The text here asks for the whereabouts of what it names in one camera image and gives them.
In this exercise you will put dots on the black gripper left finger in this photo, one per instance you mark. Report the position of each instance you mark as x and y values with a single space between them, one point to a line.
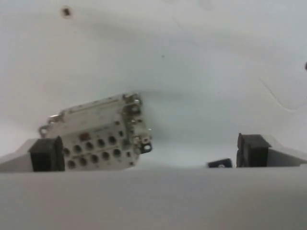
45 155

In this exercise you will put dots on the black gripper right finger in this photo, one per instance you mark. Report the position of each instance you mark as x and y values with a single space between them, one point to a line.
254 151

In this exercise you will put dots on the small black plug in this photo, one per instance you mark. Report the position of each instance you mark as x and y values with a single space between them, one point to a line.
220 163

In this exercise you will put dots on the grey multi-pin connector plug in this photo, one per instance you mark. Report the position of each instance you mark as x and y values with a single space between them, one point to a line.
100 141

